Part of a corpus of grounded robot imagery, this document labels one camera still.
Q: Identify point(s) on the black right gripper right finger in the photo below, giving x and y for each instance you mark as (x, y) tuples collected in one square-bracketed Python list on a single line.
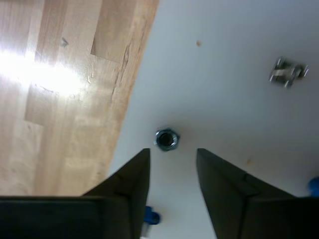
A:
[(261, 216)]

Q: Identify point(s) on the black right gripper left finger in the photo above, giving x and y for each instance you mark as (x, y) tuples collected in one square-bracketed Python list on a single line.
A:
[(62, 216)]

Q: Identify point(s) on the silver M12 hex nut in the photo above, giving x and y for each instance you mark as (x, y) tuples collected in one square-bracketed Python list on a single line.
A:
[(157, 142)]

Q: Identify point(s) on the blue and black connector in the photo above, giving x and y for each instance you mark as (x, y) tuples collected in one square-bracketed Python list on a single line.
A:
[(314, 186)]

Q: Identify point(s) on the small blue plug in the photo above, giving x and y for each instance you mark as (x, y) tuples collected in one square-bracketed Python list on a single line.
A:
[(150, 215)]

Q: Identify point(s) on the white board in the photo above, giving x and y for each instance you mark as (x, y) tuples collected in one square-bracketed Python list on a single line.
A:
[(224, 112)]

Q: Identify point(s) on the silver metal clip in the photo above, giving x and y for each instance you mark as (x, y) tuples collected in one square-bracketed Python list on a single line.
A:
[(286, 73)]

